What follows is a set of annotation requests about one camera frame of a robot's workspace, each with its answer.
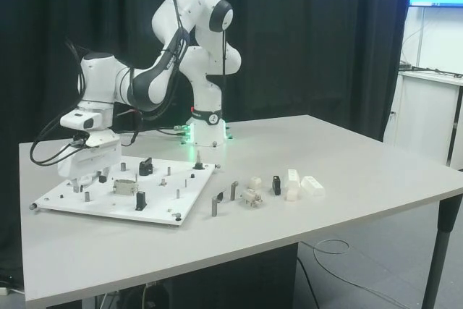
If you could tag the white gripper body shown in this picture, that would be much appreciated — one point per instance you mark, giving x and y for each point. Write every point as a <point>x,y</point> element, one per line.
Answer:
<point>92,160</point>

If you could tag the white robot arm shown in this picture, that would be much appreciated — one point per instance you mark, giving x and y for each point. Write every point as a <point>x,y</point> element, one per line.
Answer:
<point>202,81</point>

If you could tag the metal square peg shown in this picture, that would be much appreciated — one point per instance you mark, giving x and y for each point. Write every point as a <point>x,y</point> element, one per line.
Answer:
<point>233,191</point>
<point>215,207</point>

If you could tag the white task board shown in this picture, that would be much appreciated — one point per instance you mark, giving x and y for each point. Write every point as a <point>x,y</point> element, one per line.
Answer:
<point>119,204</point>

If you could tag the thin black rod red tag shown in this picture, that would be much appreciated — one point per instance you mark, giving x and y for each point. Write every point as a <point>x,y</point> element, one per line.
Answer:
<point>136,128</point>

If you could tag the metal BNC plug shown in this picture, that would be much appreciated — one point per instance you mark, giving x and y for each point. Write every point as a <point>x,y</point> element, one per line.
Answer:
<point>198,160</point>

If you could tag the white power strip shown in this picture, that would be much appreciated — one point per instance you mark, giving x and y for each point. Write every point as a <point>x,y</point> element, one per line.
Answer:
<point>4,290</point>

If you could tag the metal D-SUB plug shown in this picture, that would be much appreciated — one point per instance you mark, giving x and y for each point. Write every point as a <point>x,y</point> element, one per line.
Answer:
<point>251,198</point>

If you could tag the small white holder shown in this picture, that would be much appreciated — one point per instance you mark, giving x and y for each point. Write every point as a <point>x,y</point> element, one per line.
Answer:
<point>255,182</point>

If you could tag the black USB plug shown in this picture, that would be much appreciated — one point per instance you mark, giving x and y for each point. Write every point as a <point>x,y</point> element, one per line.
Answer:
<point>276,185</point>

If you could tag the tall white holder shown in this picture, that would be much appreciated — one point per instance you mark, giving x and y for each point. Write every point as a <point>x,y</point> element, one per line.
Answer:
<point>293,178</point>

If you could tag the white cube holder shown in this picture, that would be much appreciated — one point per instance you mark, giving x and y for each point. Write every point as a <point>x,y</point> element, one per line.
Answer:
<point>293,194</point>

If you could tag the wide white holder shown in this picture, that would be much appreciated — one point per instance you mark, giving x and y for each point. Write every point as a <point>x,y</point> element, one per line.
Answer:
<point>313,186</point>

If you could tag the black curtain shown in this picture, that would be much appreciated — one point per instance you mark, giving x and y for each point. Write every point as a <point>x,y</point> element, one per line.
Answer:
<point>325,52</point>

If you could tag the white cabinet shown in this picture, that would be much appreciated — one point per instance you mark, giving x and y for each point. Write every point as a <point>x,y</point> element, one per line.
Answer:
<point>427,113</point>

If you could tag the grey table leg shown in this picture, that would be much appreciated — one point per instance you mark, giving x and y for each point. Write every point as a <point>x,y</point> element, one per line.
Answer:
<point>443,244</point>

